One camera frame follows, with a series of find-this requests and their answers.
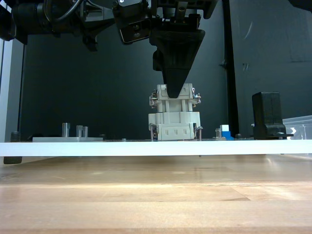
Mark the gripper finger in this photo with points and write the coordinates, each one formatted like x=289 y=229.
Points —
x=178 y=61
x=102 y=13
x=97 y=24
x=157 y=62

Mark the beige HAN10E connector insert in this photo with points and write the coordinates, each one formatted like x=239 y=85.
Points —
x=161 y=93

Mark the beige HAN10E socket base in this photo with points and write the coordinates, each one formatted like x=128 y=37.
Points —
x=174 y=131

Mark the white taskboard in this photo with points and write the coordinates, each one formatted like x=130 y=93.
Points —
x=156 y=148

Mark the black connector housing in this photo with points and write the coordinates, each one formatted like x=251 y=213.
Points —
x=267 y=114

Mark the small silver clamp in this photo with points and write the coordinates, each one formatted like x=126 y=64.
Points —
x=217 y=132

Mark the small blue white block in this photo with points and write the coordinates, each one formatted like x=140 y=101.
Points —
x=226 y=135

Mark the black board screw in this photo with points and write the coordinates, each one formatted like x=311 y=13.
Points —
x=238 y=136
x=15 y=136

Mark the grey metal peg plate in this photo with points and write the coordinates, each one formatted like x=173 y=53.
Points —
x=61 y=139

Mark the clear plastic tub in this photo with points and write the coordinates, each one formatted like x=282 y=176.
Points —
x=302 y=122

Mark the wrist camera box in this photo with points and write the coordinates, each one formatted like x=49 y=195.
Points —
x=135 y=31

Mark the black aluminium frame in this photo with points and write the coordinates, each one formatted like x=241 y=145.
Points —
x=230 y=73

